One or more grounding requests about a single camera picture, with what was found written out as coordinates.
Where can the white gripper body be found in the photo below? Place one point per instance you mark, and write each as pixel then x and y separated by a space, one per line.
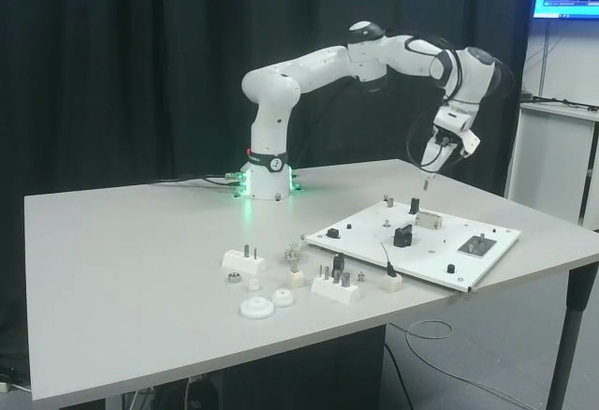
pixel 433 159

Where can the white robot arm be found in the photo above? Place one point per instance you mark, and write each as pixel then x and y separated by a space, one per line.
pixel 271 115

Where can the thick metal round peg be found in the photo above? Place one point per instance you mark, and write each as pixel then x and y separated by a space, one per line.
pixel 346 280

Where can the medium metal round peg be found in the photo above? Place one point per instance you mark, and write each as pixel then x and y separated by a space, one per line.
pixel 326 275

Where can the white round peg holder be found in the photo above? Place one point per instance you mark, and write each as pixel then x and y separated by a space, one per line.
pixel 334 294

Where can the thick metal square peg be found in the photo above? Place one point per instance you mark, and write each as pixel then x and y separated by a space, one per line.
pixel 245 251

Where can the white square peg holder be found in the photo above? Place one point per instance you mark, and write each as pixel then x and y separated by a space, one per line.
pixel 238 264

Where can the white task board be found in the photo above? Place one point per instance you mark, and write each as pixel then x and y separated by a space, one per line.
pixel 421 251

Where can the small white plug holder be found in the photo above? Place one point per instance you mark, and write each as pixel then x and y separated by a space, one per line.
pixel 392 283

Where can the white cabinet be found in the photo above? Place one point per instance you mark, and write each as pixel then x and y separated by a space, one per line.
pixel 552 171

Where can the metal BNC plug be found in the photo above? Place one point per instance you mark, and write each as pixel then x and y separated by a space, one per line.
pixel 360 277

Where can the black D-SUB plug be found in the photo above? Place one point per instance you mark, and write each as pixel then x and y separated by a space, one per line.
pixel 338 264

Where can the metal bolt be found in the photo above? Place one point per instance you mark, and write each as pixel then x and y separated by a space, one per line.
pixel 293 267

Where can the small white bolt holder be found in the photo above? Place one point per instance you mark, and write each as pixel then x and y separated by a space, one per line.
pixel 295 280

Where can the white medium gear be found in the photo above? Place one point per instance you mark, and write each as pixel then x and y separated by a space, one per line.
pixel 282 297

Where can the dark table leg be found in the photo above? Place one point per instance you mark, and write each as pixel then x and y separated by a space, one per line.
pixel 568 335

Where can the white large gear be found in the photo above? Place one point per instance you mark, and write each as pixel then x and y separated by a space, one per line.
pixel 255 308

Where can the metal nut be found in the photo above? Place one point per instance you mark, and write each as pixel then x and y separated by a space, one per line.
pixel 234 276

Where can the black curtain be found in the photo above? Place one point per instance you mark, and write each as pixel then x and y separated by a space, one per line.
pixel 117 77

